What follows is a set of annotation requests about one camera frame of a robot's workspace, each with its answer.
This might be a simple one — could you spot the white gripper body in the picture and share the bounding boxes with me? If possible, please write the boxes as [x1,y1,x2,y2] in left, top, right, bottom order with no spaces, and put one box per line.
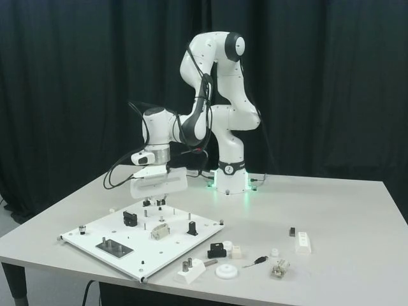
[129,169,189,201]

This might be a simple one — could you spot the flat white mounting plate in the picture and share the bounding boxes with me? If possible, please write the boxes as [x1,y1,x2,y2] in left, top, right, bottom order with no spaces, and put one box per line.
[132,164,169,180]

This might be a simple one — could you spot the white task board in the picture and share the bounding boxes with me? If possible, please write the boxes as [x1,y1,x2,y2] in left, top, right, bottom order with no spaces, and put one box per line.
[56,198,226,284]

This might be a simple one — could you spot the black D-SUB plug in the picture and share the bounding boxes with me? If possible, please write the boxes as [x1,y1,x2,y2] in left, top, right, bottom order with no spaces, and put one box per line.
[207,242,229,259]

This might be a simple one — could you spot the white holder with pegs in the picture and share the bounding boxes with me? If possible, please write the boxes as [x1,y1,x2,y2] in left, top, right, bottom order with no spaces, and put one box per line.
[173,258,207,284]

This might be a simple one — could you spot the white large gear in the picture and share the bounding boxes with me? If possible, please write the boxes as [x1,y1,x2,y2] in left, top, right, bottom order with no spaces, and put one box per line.
[215,264,238,282]

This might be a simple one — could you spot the black curtain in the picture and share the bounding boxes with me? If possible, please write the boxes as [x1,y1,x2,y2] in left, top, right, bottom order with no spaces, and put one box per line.
[0,0,408,224]

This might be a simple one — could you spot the beige metal waterproof plug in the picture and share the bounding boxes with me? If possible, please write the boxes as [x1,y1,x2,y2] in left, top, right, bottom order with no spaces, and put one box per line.
[270,260,287,281]

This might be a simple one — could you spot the white holder with holes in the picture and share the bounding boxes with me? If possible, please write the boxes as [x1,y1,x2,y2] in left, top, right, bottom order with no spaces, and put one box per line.
[295,231,312,255]

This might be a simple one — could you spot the black table leg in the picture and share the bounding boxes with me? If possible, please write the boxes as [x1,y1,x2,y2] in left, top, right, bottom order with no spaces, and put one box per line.
[1,263,26,306]

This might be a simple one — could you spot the small white wrist camera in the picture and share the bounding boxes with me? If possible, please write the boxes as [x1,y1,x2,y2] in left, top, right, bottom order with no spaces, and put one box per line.
[131,151,155,166]

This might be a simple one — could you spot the black cable at robot foot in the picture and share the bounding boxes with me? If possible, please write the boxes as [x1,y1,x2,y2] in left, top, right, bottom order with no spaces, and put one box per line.
[249,173,268,192]

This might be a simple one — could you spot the black cable under table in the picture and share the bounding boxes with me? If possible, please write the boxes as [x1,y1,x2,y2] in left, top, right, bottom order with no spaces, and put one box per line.
[83,279,98,306]

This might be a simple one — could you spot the black USB plug with cable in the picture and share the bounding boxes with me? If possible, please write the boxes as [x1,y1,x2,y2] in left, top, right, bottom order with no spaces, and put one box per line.
[242,256,268,268]

